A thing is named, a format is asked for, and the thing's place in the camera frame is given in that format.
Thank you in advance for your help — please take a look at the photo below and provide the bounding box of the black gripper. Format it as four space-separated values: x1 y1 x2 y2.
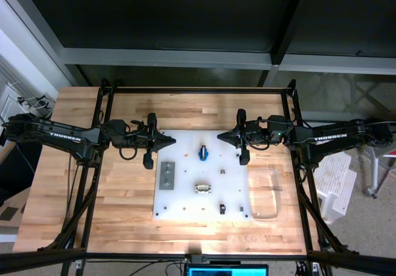
136 113 176 170
217 110 267 166

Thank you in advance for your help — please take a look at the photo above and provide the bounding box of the blue plastic holder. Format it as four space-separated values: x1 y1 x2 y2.
196 145 210 163

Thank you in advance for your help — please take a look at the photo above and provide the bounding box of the grey plate with posts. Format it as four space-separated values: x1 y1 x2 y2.
159 160 176 191

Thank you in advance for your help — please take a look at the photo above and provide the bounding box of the grey connector housing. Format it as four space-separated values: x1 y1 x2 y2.
194 183 213 195

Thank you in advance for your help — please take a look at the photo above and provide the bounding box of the white task board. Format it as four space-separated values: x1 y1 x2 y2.
153 129 251 220

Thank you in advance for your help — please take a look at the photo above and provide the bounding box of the clear plastic tub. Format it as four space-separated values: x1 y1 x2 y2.
247 167 288 223

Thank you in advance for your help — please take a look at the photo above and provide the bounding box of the white ribbed plastic structure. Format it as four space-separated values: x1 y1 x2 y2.
312 152 353 226

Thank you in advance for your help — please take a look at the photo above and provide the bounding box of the blue laptop screen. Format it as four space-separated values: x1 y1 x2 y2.
184 263 269 276

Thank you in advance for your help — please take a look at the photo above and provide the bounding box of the grey aluminium wall beam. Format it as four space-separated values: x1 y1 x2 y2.
278 54 396 75
60 47 273 71

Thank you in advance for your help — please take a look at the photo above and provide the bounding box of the black table camera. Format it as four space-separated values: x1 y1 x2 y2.
187 247 204 263

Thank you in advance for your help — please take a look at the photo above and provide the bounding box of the black wall post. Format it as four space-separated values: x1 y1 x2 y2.
259 0 313 87

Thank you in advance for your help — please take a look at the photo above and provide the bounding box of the black aluminium frame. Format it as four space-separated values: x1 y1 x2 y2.
0 78 396 276

